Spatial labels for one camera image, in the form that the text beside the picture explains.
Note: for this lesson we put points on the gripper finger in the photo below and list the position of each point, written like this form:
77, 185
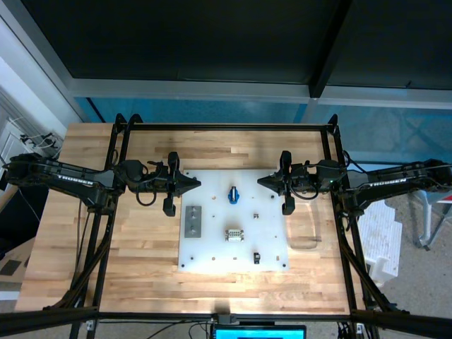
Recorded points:
187, 179
273, 179
185, 188
274, 187

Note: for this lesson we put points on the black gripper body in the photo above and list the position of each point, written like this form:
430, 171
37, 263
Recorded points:
300, 180
159, 180

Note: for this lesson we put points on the grey HAN10E connector insert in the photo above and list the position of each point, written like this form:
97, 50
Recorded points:
234, 236

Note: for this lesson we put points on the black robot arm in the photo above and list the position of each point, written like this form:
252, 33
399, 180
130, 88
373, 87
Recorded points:
70, 178
388, 182

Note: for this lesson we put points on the black connector housing block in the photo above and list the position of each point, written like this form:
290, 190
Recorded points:
257, 257

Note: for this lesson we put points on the grey metal plate with posts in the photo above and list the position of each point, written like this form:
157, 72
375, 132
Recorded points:
193, 221

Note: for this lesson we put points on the blue clamp with white bar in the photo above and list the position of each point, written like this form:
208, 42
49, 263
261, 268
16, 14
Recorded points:
233, 202

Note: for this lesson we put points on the clear plastic tub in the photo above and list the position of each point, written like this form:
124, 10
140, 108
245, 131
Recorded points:
303, 229

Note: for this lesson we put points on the white task board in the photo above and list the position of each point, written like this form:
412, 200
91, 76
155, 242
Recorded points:
212, 243

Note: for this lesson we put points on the white foam packing block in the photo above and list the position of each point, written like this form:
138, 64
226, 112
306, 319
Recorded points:
381, 240

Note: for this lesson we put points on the grey metal chair legs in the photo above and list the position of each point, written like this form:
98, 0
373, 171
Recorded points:
425, 212

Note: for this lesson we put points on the laptop screen with blue edge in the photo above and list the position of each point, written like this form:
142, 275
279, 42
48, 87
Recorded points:
257, 333

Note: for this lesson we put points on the brown cardboard box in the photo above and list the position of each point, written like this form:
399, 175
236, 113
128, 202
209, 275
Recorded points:
21, 254

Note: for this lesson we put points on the black table-level camera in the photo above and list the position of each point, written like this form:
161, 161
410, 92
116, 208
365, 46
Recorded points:
224, 318

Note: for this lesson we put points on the black aluminium frame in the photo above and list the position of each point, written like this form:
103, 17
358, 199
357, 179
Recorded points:
53, 316

